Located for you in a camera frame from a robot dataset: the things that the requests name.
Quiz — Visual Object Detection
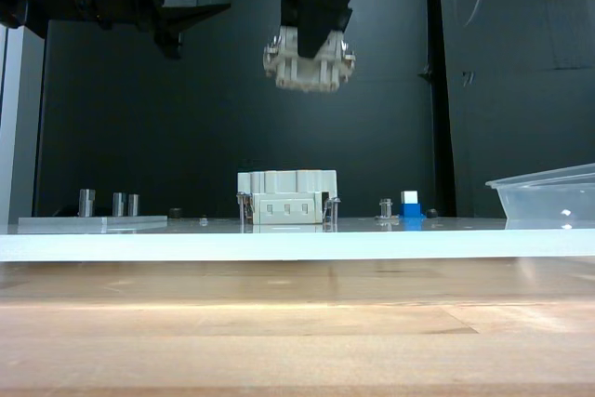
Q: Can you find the grey HAN10-E connector insert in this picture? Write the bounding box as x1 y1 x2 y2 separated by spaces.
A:
262 24 358 95

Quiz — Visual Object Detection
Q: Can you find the white board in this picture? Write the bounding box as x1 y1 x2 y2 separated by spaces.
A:
0 216 595 264

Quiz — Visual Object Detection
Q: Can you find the wide steel post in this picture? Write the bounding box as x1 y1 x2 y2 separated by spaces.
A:
77 188 97 218

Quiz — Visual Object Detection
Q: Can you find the blue socket with white cube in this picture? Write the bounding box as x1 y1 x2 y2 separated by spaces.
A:
398 191 427 221

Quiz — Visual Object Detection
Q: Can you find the grey connector base housing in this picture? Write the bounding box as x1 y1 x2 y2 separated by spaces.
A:
235 168 341 233

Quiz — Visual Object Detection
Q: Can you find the clear plastic tub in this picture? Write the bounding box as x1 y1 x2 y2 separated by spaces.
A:
484 163 595 232

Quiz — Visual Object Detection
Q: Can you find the black metal frame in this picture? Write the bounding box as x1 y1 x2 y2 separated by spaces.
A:
417 0 460 219

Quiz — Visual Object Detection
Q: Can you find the aluminium plate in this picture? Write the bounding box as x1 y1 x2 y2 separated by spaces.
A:
17 215 168 234

